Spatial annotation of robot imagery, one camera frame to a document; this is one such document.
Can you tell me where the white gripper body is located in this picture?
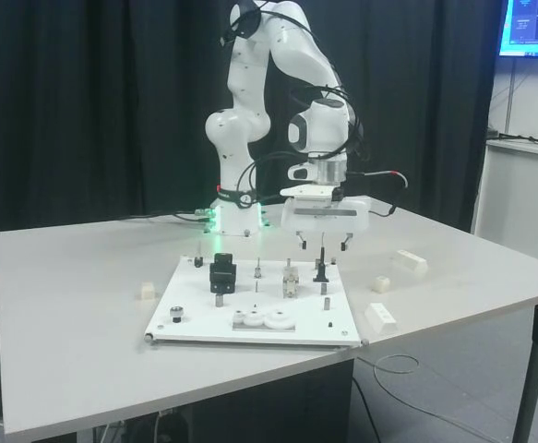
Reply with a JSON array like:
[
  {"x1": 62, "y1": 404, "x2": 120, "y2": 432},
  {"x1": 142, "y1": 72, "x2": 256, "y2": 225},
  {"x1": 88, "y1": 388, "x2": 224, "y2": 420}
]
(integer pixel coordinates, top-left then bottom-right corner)
[{"x1": 281, "y1": 195, "x2": 372, "y2": 233}]

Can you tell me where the white long holder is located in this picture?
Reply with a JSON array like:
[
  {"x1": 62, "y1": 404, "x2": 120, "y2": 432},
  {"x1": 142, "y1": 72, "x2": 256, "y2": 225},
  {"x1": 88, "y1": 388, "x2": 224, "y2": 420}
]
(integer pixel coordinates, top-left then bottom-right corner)
[{"x1": 389, "y1": 248, "x2": 429, "y2": 277}]

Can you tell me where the grey cable loop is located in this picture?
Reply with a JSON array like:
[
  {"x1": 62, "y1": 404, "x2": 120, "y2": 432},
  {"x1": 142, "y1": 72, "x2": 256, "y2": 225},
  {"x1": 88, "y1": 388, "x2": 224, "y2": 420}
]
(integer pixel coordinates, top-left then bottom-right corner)
[{"x1": 372, "y1": 353, "x2": 421, "y2": 394}]

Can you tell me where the white cabinet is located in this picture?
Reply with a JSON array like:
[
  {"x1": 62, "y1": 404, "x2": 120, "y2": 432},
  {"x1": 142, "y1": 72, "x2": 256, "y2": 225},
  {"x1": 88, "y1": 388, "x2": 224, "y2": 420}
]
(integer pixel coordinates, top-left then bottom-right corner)
[{"x1": 470, "y1": 137, "x2": 538, "y2": 268}]

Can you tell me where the black base cable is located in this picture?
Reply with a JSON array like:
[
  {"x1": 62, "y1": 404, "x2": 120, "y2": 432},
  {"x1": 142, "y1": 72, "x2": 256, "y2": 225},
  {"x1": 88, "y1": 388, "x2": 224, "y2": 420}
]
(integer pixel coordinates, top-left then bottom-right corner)
[{"x1": 127, "y1": 209, "x2": 215, "y2": 224}]

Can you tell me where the white task board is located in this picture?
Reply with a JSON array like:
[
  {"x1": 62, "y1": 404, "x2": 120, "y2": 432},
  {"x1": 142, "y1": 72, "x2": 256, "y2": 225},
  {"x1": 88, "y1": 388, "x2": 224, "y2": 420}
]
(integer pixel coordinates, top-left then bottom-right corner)
[{"x1": 142, "y1": 255, "x2": 370, "y2": 349}]

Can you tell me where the black camera cable loop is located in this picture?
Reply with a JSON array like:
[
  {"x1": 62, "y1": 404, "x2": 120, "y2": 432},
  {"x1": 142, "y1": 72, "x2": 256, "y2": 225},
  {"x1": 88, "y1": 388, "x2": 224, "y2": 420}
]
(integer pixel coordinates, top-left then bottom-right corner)
[{"x1": 236, "y1": 151, "x2": 300, "y2": 210}]

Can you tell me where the white large gear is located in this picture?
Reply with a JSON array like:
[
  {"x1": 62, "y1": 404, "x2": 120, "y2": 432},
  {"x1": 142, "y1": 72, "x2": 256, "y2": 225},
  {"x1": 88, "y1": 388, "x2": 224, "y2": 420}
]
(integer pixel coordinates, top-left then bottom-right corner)
[{"x1": 263, "y1": 309, "x2": 290, "y2": 330}]

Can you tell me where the silver wrist ring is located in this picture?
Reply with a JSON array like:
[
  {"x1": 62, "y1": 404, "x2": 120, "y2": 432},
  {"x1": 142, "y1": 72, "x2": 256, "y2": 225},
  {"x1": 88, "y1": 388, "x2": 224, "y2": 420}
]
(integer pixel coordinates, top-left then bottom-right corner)
[{"x1": 313, "y1": 159, "x2": 349, "y2": 188}]

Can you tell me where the black D-SUB plug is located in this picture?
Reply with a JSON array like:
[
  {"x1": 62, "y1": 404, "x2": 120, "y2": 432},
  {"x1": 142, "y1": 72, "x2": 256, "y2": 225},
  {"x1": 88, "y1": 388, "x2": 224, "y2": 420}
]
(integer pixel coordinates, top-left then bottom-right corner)
[{"x1": 209, "y1": 251, "x2": 239, "y2": 295}]

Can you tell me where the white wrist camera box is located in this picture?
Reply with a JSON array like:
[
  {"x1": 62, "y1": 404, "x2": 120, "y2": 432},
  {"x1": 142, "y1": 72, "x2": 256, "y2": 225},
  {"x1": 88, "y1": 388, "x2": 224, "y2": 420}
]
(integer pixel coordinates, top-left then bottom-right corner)
[{"x1": 287, "y1": 164, "x2": 318, "y2": 183}]

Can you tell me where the black curtain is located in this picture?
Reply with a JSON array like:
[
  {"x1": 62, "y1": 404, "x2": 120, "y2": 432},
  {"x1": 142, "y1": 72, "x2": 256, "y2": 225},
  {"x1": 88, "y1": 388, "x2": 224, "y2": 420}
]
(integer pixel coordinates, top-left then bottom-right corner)
[{"x1": 0, "y1": 0, "x2": 500, "y2": 234}]

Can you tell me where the flat white mounting plate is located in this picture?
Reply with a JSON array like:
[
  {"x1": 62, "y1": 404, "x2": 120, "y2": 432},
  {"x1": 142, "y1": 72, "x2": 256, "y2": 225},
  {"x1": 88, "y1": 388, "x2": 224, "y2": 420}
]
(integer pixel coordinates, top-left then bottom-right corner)
[{"x1": 280, "y1": 184, "x2": 341, "y2": 201}]

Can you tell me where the blue screen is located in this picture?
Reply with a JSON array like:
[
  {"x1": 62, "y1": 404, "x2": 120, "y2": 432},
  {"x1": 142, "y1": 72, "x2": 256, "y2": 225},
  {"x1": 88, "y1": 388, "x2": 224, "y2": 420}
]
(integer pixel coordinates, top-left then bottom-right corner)
[{"x1": 497, "y1": 0, "x2": 538, "y2": 59}]

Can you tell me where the black USB plug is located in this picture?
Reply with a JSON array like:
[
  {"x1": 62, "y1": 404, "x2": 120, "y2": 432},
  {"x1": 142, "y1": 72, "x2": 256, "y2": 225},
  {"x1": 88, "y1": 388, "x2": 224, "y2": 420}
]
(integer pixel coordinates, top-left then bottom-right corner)
[{"x1": 313, "y1": 233, "x2": 330, "y2": 284}]

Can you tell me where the white three-hole holder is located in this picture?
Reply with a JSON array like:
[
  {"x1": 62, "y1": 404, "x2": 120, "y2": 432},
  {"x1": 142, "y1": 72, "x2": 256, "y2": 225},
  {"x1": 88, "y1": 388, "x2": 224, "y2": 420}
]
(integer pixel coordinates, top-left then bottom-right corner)
[{"x1": 363, "y1": 301, "x2": 399, "y2": 333}]

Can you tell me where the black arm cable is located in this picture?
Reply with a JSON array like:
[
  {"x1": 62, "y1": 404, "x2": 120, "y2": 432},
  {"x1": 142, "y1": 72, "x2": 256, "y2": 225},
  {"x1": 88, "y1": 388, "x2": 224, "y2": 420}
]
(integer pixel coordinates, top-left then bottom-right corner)
[{"x1": 220, "y1": 0, "x2": 367, "y2": 156}]

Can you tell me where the black table leg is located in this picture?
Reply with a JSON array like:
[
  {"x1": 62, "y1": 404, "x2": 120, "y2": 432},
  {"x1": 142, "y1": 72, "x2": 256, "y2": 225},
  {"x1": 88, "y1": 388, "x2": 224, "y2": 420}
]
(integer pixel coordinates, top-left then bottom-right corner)
[{"x1": 511, "y1": 300, "x2": 538, "y2": 443}]

